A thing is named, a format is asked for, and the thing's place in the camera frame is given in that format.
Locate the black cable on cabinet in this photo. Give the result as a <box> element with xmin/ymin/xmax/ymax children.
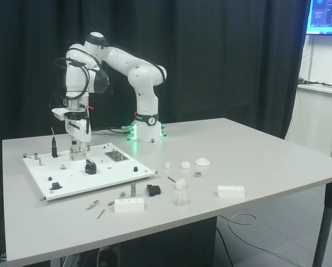
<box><xmin>297</xmin><ymin>78</ymin><xmax>332</xmax><ymax>90</ymax></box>

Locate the beige waterproof plug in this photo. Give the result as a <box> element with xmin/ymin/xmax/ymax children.
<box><xmin>68</xmin><ymin>147</ymin><xmax>88</xmax><ymax>162</ymax></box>

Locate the black curtain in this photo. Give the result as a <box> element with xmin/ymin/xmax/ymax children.
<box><xmin>0</xmin><ymin>0</ymin><xmax>313</xmax><ymax>253</ymax></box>

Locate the black D-SUB plug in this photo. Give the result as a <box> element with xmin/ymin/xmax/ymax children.
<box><xmin>84</xmin><ymin>158</ymin><xmax>98</xmax><ymax>176</ymax></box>

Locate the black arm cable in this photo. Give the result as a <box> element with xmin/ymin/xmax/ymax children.
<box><xmin>49</xmin><ymin>47</ymin><xmax>114</xmax><ymax>112</ymax></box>

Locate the white task board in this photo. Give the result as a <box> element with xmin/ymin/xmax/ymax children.
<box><xmin>22</xmin><ymin>142</ymin><xmax>158</xmax><ymax>202</ymax></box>

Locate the long white peg holder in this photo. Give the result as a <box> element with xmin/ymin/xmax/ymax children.
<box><xmin>113</xmin><ymin>197</ymin><xmax>146</xmax><ymax>214</ymax></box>
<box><xmin>216</xmin><ymin>184</ymin><xmax>245</xmax><ymax>198</ymax></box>

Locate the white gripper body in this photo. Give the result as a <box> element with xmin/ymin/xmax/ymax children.
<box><xmin>64</xmin><ymin>116</ymin><xmax>92</xmax><ymax>144</ymax></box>

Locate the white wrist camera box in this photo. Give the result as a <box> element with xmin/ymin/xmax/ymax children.
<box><xmin>51</xmin><ymin>107</ymin><xmax>68</xmax><ymax>121</ymax></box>

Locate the black base cable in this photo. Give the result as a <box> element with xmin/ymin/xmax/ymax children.
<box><xmin>91</xmin><ymin>126</ymin><xmax>133</xmax><ymax>136</ymax></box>

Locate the blue screen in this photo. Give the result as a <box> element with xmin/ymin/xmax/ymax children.
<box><xmin>305</xmin><ymin>0</ymin><xmax>332</xmax><ymax>36</ymax></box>

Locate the dark table leg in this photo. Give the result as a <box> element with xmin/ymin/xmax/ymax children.
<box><xmin>311</xmin><ymin>177</ymin><xmax>332</xmax><ymax>267</ymax></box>

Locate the black plug with grey cable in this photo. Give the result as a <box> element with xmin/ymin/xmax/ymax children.
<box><xmin>50</xmin><ymin>127</ymin><xmax>58</xmax><ymax>159</ymax></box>

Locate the white cabinet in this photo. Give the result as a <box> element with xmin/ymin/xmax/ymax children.
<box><xmin>285</xmin><ymin>82</ymin><xmax>332</xmax><ymax>161</ymax></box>

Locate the grey floor cable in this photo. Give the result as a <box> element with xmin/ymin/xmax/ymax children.
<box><xmin>227</xmin><ymin>213</ymin><xmax>318</xmax><ymax>267</ymax></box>

